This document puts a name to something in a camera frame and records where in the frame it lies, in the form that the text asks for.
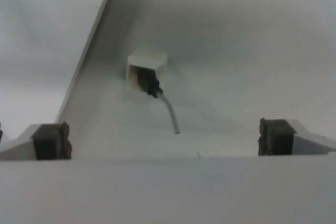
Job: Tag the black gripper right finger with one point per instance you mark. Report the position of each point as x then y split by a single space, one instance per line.
278 140

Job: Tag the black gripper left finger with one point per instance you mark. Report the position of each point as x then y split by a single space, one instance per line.
48 142

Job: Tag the white plug holder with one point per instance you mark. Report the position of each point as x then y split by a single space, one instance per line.
147 60

